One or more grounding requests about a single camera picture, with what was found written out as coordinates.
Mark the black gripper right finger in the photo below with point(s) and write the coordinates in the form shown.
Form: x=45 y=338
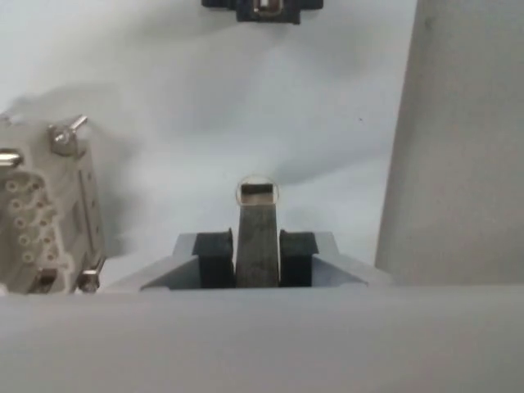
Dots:
x=295 y=258

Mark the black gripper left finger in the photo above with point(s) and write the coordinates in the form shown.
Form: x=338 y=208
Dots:
x=213 y=258

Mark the white task board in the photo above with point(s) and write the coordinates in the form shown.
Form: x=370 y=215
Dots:
x=229 y=123

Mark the metal square peg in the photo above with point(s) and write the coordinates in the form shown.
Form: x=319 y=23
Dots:
x=256 y=241

